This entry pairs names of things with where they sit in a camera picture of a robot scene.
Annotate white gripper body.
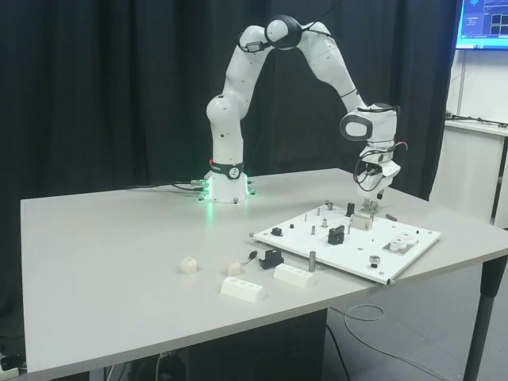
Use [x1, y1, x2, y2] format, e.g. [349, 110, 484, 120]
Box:
[355, 159, 401, 199]

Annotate white peg holder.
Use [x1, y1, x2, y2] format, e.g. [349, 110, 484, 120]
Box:
[272, 264, 319, 288]
[219, 276, 267, 305]

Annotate black D-SUB plug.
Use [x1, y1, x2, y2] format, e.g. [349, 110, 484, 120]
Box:
[327, 224, 346, 247]

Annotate white task board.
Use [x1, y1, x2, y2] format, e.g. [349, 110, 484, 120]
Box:
[248, 199, 443, 287]

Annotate black Ethernet plug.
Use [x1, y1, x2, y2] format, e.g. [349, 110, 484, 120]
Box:
[257, 248, 285, 271]

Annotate black table leg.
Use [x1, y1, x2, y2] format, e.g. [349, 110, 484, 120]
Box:
[463, 257, 498, 381]

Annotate blue screen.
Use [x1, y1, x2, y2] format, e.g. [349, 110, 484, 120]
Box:
[455, 0, 508, 52]

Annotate black curtains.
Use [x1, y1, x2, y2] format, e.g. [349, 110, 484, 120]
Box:
[0, 0, 465, 271]

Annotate grey floor cable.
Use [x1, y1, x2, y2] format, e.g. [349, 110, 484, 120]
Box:
[342, 304, 469, 381]

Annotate black base cables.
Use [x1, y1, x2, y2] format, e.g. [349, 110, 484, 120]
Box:
[133, 179, 210, 195]

